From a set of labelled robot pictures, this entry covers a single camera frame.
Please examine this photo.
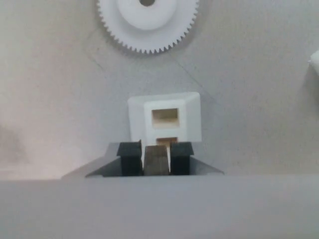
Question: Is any white large gear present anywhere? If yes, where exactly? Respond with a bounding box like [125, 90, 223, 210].
[96, 0, 200, 56]

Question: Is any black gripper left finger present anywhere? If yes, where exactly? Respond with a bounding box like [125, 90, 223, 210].
[61, 138, 144, 179]

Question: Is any white square peg holder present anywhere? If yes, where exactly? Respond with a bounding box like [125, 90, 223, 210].
[127, 91, 202, 150]

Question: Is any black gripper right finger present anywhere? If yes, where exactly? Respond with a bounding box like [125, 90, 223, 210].
[170, 141, 225, 176]

